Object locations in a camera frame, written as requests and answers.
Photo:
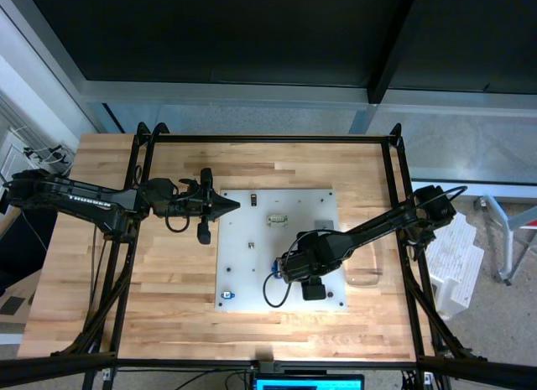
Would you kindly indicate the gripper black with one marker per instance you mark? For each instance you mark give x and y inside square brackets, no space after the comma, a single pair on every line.
[205,205]
[312,291]

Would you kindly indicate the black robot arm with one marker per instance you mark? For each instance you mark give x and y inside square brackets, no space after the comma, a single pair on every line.
[84,197]
[377,226]

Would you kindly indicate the white plastic board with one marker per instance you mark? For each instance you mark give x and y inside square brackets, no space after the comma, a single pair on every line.
[239,247]

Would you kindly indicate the clear plastic tub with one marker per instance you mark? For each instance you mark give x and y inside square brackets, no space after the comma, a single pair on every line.
[365,277]

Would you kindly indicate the white connector housing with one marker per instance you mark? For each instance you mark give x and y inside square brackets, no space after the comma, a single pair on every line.
[277,220]

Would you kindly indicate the flat grey metal plate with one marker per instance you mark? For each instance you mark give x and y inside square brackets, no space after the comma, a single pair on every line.
[324,225]

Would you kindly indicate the laptop screen blue edge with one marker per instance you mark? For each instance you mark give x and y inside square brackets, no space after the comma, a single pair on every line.
[308,383]

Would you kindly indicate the white step stool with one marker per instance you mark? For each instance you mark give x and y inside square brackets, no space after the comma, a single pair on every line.
[455,260]

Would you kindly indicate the grey metal stand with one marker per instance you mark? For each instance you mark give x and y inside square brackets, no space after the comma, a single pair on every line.
[507,256]

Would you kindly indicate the cardboard box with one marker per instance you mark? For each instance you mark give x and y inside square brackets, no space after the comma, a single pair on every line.
[21,287]

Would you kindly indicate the blue round mount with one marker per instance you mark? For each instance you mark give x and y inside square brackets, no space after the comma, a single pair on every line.
[274,267]

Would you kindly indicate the black aluminium frame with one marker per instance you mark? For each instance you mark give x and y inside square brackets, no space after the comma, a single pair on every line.
[268,138]

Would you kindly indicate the blue square mount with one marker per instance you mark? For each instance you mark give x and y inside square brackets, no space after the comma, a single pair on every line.
[220,296]

